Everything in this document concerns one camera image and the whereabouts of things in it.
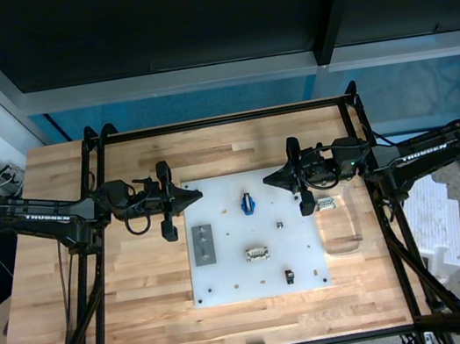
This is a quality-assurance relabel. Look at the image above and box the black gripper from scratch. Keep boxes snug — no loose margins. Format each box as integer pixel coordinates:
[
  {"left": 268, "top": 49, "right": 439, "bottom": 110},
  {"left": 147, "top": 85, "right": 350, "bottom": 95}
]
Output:
[
  {"left": 255, "top": 133, "right": 334, "bottom": 223},
  {"left": 139, "top": 155, "right": 211, "bottom": 245}
]

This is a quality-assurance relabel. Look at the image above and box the beige connector plug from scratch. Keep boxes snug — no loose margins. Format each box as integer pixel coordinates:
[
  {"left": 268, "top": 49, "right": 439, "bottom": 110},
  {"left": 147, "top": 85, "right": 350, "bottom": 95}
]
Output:
[{"left": 313, "top": 196, "right": 338, "bottom": 214}]

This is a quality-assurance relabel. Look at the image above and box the beige connector socket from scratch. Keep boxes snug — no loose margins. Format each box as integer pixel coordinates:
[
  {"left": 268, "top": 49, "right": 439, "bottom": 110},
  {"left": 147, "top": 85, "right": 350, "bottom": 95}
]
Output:
[{"left": 243, "top": 243, "right": 272, "bottom": 265}]

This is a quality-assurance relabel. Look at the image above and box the grey metal plate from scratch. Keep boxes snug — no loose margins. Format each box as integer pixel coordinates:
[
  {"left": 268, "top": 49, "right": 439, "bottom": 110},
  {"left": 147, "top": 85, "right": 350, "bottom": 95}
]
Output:
[{"left": 188, "top": 223, "right": 219, "bottom": 268}]

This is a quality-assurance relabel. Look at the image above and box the clear plastic tub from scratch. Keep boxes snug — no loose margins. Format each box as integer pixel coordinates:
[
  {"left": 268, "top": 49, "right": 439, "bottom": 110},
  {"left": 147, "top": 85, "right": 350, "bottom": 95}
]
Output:
[{"left": 309, "top": 180, "right": 377, "bottom": 260}]

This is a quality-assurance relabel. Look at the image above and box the white task board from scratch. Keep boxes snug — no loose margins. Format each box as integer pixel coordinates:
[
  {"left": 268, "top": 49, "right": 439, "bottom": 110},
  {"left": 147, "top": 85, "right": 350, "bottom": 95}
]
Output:
[{"left": 173, "top": 160, "right": 334, "bottom": 312}]

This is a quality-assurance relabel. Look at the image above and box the white foam packaging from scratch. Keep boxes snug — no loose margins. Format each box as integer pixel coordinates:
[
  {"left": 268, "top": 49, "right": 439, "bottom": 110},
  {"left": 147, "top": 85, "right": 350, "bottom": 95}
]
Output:
[{"left": 398, "top": 176, "right": 460, "bottom": 290}]

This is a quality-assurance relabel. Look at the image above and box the black looped cable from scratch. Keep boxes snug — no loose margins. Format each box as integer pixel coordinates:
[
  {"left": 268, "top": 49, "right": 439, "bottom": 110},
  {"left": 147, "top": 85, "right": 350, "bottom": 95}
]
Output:
[
  {"left": 296, "top": 141, "right": 343, "bottom": 193},
  {"left": 121, "top": 203, "right": 155, "bottom": 238}
]

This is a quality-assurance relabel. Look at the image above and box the blue connector mount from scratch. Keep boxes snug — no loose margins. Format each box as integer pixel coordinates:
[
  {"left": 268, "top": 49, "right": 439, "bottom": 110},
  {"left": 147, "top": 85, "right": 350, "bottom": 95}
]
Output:
[{"left": 237, "top": 192, "right": 259, "bottom": 218}]

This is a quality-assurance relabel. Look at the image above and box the black aluminium frame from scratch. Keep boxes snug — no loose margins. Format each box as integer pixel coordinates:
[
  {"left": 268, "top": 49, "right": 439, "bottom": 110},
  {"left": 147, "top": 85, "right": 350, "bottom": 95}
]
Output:
[{"left": 0, "top": 60, "right": 460, "bottom": 344}]

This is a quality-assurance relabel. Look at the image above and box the grey metal window frame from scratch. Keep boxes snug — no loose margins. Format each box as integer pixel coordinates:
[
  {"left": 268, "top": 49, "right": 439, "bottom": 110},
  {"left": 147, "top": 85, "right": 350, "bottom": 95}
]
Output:
[{"left": 0, "top": 0, "right": 460, "bottom": 154}]

